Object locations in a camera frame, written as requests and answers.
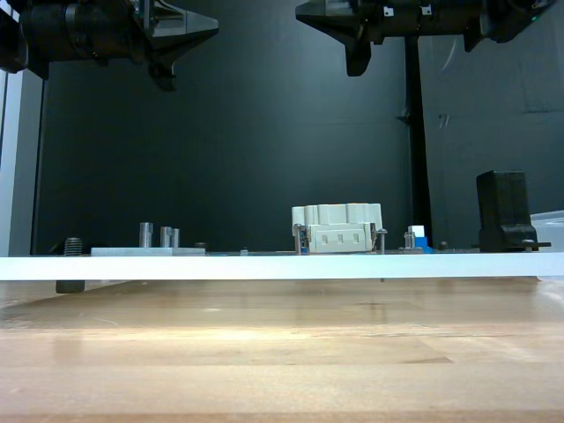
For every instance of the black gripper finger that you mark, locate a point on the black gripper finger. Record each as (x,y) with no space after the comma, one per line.
(317,8)
(180,44)
(337,28)
(200,24)

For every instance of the beige connector housing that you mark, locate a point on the beige connector housing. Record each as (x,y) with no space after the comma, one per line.
(339,220)

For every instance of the short metal peg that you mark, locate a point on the short metal peg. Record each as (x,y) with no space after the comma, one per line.
(166,238)
(177,239)
(146,235)

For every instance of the black socket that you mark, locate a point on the black socket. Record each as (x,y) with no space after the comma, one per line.
(502,207)

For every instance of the small white blue clamp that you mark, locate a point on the small white blue clamp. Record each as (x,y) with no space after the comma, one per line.
(416,231)

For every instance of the grey metal plate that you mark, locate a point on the grey metal plate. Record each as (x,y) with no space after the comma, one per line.
(132,251)

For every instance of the black threaded bolt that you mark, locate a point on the black threaded bolt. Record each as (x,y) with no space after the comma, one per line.
(74,247)

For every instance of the white task board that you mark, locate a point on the white task board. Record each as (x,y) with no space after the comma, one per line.
(282,266)

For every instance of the grey aluminium window frame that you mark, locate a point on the grey aluminium window frame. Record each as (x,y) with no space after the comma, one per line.
(22,176)

